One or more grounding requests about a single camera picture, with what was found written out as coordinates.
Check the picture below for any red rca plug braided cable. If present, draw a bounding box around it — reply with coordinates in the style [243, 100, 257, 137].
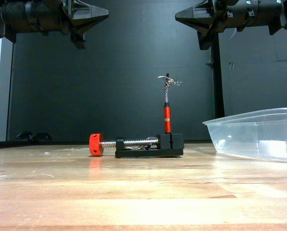
[157, 73, 183, 121]

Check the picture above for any clear plastic tub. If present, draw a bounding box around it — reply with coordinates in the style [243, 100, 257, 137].
[202, 107, 287, 164]

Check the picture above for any black vise with red knob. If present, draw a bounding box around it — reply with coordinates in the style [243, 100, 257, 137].
[89, 132, 184, 159]

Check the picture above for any white block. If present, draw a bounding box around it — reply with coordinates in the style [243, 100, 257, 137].
[258, 140, 287, 157]

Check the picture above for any black upright post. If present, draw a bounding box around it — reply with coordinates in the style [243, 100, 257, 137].
[210, 32, 225, 119]

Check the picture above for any black frame corner bracket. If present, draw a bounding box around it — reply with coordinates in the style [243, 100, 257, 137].
[15, 131, 34, 141]
[30, 132, 52, 141]

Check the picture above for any black aluminium table frame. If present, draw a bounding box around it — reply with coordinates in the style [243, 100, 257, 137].
[0, 140, 91, 150]

